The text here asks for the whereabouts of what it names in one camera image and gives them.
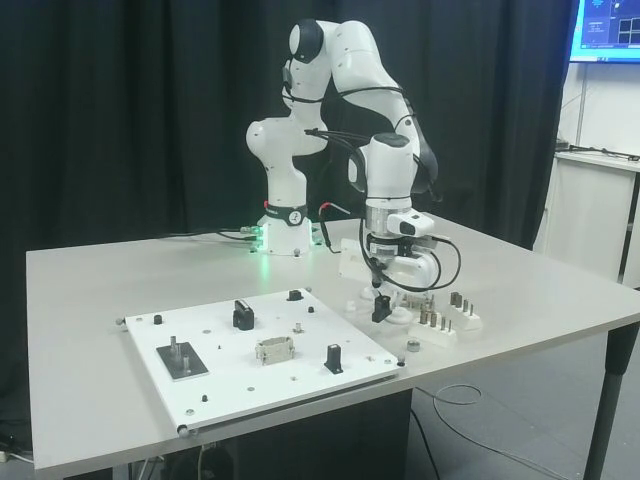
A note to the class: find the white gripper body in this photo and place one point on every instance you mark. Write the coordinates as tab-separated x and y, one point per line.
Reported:
415	272

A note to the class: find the black D-SUB plug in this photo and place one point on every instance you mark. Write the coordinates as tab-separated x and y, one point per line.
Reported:
381	307

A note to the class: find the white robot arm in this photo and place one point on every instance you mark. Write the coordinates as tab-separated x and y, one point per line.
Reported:
280	175

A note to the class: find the metal large round peg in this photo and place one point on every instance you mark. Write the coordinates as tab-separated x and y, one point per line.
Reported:
424	317

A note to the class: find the metal large square peg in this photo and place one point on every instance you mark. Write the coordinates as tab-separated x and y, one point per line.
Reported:
456	301

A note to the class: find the white round peg holder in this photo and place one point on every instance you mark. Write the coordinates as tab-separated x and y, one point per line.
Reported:
430	336

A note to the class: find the white small gear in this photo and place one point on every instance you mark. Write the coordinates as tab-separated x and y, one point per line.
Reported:
352	306

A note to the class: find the white square peg holder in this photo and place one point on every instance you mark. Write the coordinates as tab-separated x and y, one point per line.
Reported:
467	321

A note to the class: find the metal hex bolt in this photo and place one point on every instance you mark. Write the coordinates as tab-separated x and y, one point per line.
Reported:
412	346

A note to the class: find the thin black rod red tag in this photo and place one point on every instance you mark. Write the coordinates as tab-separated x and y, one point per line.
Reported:
325	232

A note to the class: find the white cabinet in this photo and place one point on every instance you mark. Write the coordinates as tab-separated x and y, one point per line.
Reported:
590	215

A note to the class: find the white task board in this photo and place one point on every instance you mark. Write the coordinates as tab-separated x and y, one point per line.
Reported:
225	362

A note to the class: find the black table leg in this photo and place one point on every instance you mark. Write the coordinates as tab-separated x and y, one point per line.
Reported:
606	400

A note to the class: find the blue screen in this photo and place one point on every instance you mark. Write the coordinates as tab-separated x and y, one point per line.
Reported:
605	30

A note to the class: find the black curtain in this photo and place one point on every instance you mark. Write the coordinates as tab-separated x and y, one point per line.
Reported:
125	125

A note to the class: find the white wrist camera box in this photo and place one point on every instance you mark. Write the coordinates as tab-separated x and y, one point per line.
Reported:
397	225

